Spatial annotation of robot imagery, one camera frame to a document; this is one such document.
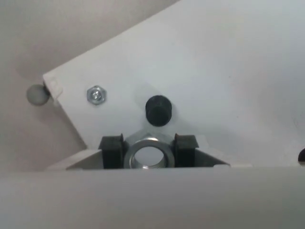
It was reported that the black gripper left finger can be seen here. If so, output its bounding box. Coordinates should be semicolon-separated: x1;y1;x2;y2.
65;134;124;170

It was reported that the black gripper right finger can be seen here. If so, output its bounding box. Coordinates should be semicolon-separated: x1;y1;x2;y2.
173;133;231;169

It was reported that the metal hex bolt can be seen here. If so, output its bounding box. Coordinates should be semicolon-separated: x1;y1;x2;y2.
122;130;178;170

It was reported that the white task board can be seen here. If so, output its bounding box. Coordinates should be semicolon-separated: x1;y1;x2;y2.
25;0;305;171

